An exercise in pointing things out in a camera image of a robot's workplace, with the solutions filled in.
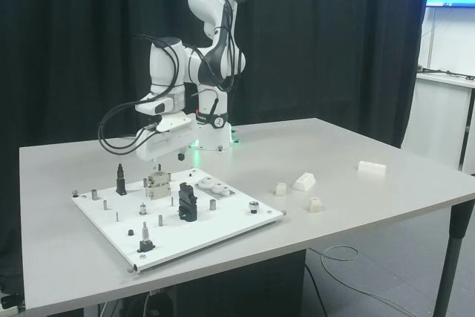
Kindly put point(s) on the black curtain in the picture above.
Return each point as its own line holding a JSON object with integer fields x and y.
{"x": 74, "y": 35}

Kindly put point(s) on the small white square-hole holder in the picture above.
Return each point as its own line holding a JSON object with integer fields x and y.
{"x": 314, "y": 205}

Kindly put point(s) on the wide white holder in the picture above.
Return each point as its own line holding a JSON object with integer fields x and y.
{"x": 303, "y": 182}

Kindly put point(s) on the grey waterproof plug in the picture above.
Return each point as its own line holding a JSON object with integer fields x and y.
{"x": 159, "y": 179}

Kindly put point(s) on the metal BNC plug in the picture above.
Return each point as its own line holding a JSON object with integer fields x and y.
{"x": 142, "y": 209}

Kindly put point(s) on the black Ethernet plug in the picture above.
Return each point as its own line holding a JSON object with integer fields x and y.
{"x": 121, "y": 172}

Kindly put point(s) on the white medium gear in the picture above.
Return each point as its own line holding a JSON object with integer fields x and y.
{"x": 219, "y": 188}

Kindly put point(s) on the long white holder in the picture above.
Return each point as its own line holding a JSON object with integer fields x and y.
{"x": 371, "y": 168}

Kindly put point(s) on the metal bolt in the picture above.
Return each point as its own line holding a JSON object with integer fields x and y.
{"x": 253, "y": 206}

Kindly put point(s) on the white task board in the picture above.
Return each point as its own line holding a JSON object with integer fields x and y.
{"x": 222, "y": 217}

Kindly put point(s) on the black table leg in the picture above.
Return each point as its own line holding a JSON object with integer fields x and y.
{"x": 454, "y": 257}

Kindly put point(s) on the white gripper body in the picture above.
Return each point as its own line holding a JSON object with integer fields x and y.
{"x": 163, "y": 146}

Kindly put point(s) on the thick metal peg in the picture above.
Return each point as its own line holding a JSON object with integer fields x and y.
{"x": 93, "y": 195}
{"x": 213, "y": 205}

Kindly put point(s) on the black D-SUB plug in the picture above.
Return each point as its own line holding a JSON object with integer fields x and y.
{"x": 185, "y": 202}

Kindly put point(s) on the white large gear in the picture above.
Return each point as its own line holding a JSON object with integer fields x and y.
{"x": 207, "y": 183}

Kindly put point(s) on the white small gear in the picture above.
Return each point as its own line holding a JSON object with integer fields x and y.
{"x": 227, "y": 193}

